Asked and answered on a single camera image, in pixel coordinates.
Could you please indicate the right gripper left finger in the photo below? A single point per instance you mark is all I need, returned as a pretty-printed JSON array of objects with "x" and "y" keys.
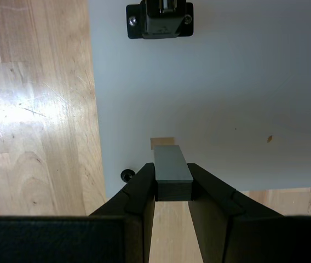
[{"x": 139, "y": 197}]

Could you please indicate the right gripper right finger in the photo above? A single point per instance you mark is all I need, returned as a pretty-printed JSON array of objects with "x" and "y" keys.
[{"x": 207, "y": 197}]

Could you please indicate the grey metal bar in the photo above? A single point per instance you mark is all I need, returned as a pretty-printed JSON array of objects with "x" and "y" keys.
[{"x": 172, "y": 167}]

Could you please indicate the white taskboard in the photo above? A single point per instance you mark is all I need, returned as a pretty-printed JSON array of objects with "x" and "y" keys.
[{"x": 226, "y": 82}]

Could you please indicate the black screw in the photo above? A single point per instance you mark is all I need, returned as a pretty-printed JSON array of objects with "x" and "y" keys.
[{"x": 126, "y": 175}]

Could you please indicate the black socket housing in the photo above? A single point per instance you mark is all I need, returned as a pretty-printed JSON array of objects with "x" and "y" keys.
[{"x": 159, "y": 24}]

